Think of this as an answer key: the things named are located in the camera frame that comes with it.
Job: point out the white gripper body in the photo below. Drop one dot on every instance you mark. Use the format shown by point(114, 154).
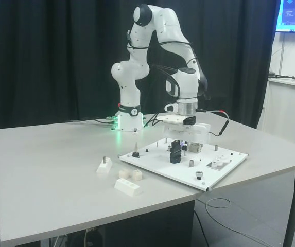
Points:
point(188, 132)

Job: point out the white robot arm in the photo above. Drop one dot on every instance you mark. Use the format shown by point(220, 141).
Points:
point(130, 77)

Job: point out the metal round peg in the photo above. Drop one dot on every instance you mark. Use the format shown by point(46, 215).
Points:
point(191, 163)

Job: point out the cream square holder block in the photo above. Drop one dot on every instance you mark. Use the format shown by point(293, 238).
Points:
point(136, 175)

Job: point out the white round peg holder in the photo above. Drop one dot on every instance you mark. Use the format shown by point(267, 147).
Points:
point(128, 187)

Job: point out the white square peg holder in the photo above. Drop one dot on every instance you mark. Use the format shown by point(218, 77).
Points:
point(104, 166)

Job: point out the black D-SUB plug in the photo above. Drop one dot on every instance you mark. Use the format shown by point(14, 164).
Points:
point(175, 154)

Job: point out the white medium gear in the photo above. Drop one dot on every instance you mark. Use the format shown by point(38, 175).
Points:
point(216, 164)

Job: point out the metal bolt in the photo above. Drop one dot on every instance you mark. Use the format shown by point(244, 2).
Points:
point(198, 174)

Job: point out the white task board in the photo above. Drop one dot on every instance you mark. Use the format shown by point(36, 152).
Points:
point(160, 166)

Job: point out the white large gear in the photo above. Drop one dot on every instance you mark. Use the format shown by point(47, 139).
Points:
point(224, 160)

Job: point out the small black plug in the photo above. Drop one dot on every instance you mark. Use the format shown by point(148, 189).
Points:
point(136, 154)

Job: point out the white cabinet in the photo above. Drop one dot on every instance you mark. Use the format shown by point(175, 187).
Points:
point(286, 108)

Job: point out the black curtains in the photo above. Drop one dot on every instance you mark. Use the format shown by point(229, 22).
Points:
point(47, 51)

